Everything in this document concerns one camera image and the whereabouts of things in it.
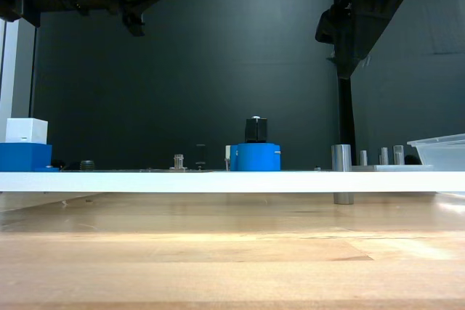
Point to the steel 16mm cylinder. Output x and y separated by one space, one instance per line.
341 157

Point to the white taskboard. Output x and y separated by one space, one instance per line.
218 181

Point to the thin grey metal peg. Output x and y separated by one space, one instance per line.
363 157

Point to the medium grey metal peg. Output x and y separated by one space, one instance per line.
384 155

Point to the black block with silver top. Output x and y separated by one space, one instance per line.
256 130

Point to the grey peg plate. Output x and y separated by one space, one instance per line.
392 168

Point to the blue round holder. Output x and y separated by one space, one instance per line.
258 157

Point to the small metal socket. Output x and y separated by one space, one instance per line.
178 163

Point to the small black connector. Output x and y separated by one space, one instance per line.
201 154

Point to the clear plastic tub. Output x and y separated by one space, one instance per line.
443 154

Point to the black threaded screw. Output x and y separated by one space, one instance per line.
87 165

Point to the white cube plug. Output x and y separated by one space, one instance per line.
25 130

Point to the black vertical post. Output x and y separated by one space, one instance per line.
347 114

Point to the blue square mount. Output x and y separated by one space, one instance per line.
25 157

